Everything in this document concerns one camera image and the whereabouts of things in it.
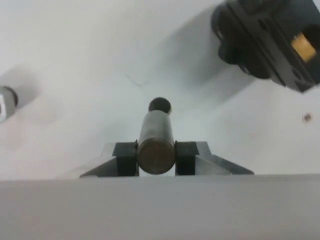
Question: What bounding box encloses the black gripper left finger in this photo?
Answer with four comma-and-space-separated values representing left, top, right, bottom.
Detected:
79, 141, 139, 178

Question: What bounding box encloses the round black metal connector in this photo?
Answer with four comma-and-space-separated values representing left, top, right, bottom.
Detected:
0, 85, 19, 124

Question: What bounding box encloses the white task board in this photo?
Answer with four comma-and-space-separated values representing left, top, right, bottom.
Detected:
0, 0, 320, 181

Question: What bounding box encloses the metal round peg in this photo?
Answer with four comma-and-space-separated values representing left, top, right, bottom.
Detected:
135, 109, 176, 176

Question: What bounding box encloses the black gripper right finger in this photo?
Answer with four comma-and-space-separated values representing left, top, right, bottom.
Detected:
173, 140, 255, 176

